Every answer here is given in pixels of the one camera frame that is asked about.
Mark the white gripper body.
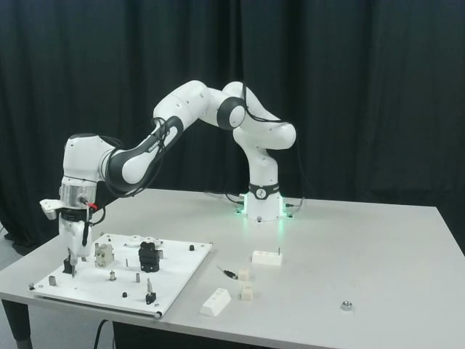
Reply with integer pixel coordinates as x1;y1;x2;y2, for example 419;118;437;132
59;217;92;256

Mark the long white peg holder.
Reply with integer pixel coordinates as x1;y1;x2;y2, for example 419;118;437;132
199;287;233;316

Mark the white round peg holder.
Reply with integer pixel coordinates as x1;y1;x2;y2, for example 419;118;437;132
251;249;283;268

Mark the thin black rod red tag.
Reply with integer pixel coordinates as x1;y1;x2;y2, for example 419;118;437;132
81;202;100;246

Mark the beige connector block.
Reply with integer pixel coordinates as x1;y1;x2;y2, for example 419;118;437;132
94;244;113;270

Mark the white task board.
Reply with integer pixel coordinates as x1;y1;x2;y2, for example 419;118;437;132
28;233;215;321

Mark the black D-SUB plug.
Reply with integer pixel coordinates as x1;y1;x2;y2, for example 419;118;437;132
138;240;162;274

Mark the metal bolt with black base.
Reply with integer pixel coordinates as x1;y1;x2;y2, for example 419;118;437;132
145;277;158;306

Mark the black table leg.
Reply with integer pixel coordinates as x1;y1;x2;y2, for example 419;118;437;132
1;299;31;349

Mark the black curtain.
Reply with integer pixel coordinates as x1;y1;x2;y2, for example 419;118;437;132
0;0;465;252

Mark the small white camera box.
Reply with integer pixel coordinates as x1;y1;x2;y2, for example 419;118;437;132
39;198;61;221

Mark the silver wrist ring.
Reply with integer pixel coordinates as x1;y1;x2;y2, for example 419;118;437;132
59;180;98;209

